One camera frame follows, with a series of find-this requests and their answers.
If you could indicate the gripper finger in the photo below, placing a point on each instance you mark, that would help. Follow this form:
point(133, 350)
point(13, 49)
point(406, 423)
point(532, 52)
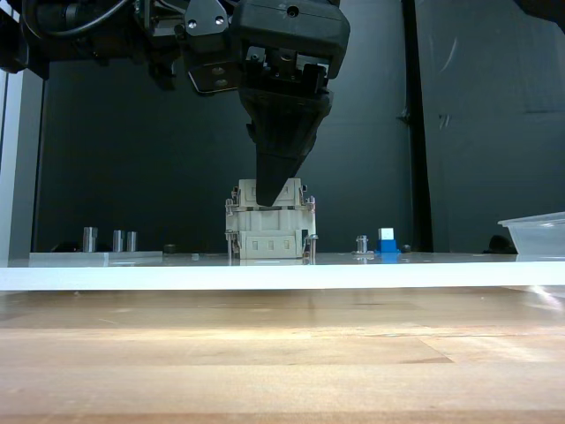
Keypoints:
point(282, 132)

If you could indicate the beige HAN10-E connector insert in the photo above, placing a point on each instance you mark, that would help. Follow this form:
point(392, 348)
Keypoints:
point(245, 194)

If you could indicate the beige connector base housing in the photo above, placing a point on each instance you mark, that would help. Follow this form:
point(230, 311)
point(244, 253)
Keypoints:
point(269, 245)

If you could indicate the white plug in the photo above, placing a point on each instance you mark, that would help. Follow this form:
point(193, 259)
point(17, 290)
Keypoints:
point(386, 234)

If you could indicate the white mounting board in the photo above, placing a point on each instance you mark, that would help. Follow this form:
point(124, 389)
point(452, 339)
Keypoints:
point(282, 278)

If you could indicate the blue plug holder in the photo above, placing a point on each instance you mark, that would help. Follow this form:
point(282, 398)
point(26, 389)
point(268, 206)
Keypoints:
point(388, 248)

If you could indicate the black screw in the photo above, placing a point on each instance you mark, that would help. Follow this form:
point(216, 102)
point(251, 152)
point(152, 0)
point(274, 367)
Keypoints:
point(408, 247)

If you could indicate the grey metal bar with posts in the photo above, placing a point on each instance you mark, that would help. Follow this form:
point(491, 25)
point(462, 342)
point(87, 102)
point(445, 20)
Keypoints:
point(88, 259)

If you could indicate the clear plastic tub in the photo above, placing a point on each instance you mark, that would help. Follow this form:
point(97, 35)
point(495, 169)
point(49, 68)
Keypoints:
point(538, 238)

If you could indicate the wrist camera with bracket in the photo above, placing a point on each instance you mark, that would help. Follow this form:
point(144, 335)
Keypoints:
point(207, 17)

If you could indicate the black wall column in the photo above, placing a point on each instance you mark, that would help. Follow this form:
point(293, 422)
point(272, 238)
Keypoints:
point(417, 132)

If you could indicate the grey aluminium panel frame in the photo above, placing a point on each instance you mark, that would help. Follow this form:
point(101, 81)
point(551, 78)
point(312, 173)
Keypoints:
point(17, 176)

